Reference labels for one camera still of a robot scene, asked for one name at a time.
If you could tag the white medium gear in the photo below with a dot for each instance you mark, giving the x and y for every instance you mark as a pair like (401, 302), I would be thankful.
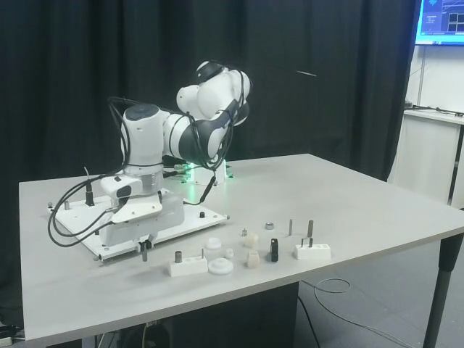
(213, 243)

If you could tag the white peg holder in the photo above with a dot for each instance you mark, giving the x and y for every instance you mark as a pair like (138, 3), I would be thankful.
(186, 267)
(313, 252)

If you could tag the white small gear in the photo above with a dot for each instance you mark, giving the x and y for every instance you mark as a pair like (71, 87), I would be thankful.
(228, 252)

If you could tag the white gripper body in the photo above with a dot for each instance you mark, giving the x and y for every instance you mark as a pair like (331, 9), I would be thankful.
(170, 217)

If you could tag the black curtain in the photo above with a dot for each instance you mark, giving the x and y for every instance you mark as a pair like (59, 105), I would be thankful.
(72, 72)

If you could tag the blue screen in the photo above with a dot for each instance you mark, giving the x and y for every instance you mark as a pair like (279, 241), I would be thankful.
(440, 21)

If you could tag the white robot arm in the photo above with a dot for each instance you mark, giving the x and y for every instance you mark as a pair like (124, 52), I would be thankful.
(141, 137)

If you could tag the metal bolt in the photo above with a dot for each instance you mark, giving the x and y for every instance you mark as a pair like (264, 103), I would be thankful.
(268, 225)

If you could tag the slim metal peg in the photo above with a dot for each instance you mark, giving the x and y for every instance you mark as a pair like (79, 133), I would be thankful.
(290, 227)

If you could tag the metal BNC plug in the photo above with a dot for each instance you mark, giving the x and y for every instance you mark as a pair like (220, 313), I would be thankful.
(244, 232)

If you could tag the white large gear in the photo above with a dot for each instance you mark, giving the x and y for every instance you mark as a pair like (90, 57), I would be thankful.
(220, 267)

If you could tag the thick metal round peg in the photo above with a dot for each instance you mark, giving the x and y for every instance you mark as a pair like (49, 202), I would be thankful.
(178, 256)

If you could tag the black D-SUB plug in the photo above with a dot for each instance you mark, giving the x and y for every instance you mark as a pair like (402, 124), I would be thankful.
(274, 250)

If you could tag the grey table leg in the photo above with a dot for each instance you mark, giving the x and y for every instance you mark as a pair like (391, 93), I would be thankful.
(444, 290)

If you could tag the cream plug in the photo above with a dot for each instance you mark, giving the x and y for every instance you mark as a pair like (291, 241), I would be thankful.
(253, 259)
(251, 241)

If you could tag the white task board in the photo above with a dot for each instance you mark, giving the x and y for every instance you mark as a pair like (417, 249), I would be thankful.
(210, 219)

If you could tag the white cabinet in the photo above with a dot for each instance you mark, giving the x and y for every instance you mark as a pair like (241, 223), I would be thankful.
(431, 152)

